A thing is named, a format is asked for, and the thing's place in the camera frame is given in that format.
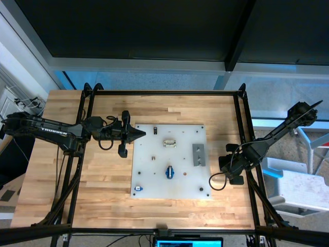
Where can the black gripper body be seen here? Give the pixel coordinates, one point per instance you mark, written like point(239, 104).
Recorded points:
point(125, 133)
point(231, 166)

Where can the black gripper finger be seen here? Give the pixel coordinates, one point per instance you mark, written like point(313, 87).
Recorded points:
point(135, 131)
point(135, 136)

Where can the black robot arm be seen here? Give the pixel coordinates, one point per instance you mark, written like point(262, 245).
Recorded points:
point(51, 131)
point(275, 133)

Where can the white taskboard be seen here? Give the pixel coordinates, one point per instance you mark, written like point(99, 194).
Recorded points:
point(177, 187)

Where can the clear plastic tub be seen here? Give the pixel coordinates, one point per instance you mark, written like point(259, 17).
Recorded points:
point(217, 180)

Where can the small metal connector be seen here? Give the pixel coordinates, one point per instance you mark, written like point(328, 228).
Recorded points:
point(153, 158)

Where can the beige connector housing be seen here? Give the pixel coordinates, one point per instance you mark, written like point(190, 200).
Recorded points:
point(170, 143)

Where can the grey block with holes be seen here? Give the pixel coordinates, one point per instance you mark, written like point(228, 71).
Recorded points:
point(196, 154)

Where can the white plastic step stool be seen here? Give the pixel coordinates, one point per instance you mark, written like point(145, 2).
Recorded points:
point(300, 187)

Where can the grey metal stand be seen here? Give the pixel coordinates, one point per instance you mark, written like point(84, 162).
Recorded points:
point(310, 154)

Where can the laptop screen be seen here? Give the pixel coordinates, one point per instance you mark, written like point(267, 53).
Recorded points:
point(187, 243)

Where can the cardboard box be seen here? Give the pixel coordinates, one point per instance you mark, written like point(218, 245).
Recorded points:
point(13, 184)

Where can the black metal frame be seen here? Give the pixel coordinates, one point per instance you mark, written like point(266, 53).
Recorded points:
point(164, 92)

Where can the blue connector mount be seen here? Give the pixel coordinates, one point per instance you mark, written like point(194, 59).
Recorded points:
point(141, 189)

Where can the blue clamp mount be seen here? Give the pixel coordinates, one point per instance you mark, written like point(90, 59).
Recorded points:
point(174, 173)

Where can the small black camera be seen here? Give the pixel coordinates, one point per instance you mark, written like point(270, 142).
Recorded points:
point(162, 231)

